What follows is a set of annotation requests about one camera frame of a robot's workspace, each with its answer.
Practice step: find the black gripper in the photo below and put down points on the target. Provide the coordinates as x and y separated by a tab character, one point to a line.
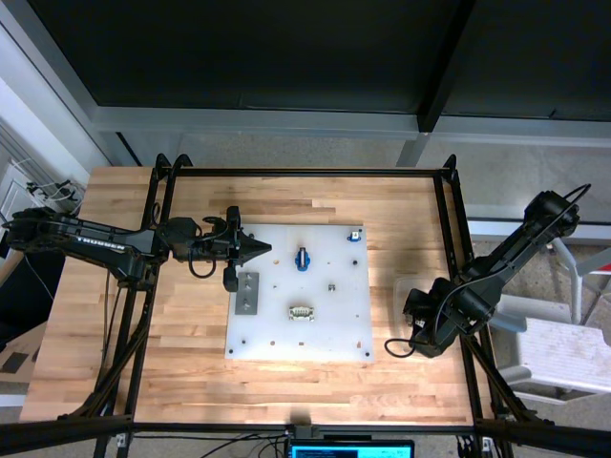
429	343
234	217

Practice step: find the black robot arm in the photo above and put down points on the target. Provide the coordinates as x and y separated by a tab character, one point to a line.
100	241
515	248

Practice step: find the blue connector with silver cylinder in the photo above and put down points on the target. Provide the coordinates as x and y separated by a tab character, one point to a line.
301	261

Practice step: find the grey connector base with pins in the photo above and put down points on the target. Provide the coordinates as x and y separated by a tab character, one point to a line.
301	313

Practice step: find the blue and white connector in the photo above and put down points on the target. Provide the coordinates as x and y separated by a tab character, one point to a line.
354	235

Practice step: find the white board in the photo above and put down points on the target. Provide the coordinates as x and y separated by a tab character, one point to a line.
267	296

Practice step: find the clear plastic tub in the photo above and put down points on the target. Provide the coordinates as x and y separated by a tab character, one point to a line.
399	296

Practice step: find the grey metal plate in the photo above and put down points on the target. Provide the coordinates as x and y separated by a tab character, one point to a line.
248	307

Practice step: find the screen with blue edge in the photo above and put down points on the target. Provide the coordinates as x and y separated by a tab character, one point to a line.
351	451

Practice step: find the white step stool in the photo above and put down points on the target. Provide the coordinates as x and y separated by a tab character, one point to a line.
563	353

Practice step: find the white metal stand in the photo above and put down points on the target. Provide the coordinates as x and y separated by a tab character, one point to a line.
575	267

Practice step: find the red object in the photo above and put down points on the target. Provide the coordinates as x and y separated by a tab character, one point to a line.
602	269

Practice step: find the cardboard box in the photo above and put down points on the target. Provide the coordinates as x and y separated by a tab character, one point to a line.
24	343

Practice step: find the black metal frame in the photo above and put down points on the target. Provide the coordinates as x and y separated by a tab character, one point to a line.
305	172

